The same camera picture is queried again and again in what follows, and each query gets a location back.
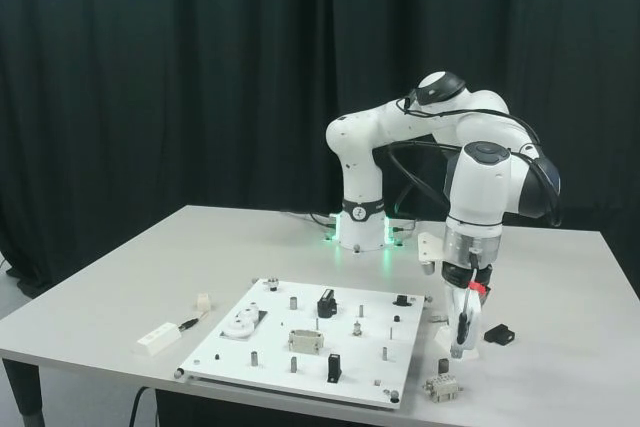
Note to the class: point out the beige waterproof plug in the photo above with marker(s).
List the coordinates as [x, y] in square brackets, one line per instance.
[437, 387]

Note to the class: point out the dark table leg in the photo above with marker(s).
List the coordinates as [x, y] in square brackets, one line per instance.
[22, 392]

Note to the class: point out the black D-SUB plug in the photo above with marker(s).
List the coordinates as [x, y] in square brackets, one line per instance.
[327, 303]

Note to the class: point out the white wrist camera plate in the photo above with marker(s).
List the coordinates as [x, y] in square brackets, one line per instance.
[430, 249]

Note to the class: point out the black block plug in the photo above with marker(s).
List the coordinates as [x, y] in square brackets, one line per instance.
[500, 335]

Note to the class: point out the small metal bolt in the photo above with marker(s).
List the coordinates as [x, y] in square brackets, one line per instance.
[440, 318]

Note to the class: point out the white large gear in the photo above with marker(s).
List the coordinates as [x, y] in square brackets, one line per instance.
[237, 329]

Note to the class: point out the thick metal peg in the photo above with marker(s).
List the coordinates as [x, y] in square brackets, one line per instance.
[293, 303]
[385, 353]
[254, 358]
[293, 364]

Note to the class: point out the white medium gear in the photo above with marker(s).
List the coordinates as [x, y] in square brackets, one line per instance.
[246, 317]

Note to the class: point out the black curtain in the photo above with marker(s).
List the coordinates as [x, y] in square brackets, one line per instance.
[150, 72]

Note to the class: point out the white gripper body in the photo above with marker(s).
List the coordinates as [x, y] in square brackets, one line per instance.
[462, 304]

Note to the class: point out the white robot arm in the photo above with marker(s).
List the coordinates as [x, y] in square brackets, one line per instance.
[360, 167]

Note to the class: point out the small white cube holder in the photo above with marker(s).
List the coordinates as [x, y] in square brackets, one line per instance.
[204, 301]

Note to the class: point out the loose metal peg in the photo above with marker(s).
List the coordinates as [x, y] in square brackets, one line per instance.
[443, 364]

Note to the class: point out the metal upright connector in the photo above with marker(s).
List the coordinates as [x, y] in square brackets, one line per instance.
[357, 328]

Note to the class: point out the black upright plug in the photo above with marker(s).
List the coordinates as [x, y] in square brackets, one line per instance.
[334, 368]

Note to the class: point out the thin black rod red tag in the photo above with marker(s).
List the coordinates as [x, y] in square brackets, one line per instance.
[465, 319]

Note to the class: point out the white task board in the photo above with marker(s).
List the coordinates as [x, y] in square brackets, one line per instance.
[280, 342]

